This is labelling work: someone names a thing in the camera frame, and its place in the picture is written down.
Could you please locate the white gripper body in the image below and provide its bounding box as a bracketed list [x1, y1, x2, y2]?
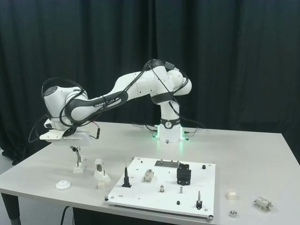
[52, 131, 91, 148]

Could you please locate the white round peg holder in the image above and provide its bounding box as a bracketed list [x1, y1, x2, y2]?
[72, 161, 87, 174]

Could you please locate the white square peg holder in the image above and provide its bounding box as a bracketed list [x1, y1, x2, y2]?
[93, 164, 111, 185]

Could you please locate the thin black rod red tag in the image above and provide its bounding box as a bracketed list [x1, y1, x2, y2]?
[90, 120, 101, 140]

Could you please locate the flat white mounting plate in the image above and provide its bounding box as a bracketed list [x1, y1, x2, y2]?
[39, 129, 66, 142]

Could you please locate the white large gear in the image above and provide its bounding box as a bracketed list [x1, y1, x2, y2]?
[55, 180, 71, 189]

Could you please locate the black upright plug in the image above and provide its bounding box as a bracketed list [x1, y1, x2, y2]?
[121, 161, 133, 188]

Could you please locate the beige multi-pin connector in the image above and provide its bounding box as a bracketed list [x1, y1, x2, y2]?
[143, 169, 154, 184]
[254, 196, 274, 209]

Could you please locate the white task board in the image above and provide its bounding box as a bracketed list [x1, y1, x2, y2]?
[104, 156, 214, 220]

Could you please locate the dark table leg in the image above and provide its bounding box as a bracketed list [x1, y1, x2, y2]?
[0, 192, 19, 225]

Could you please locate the black curtain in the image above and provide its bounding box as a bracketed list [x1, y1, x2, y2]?
[0, 0, 300, 166]

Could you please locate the black D-SUB plug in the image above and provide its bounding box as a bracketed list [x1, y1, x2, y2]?
[176, 163, 193, 187]

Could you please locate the metal bolt with black base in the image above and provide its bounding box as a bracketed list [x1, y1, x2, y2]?
[195, 190, 203, 209]

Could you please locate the small cream block holder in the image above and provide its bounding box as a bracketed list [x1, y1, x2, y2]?
[225, 186, 238, 200]

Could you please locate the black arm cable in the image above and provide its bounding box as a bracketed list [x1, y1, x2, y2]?
[29, 60, 188, 142]

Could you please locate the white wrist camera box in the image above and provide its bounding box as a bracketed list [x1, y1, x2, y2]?
[44, 118, 57, 130]

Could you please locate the black base cable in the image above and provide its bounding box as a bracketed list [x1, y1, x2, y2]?
[181, 118, 207, 137]
[144, 123, 160, 132]

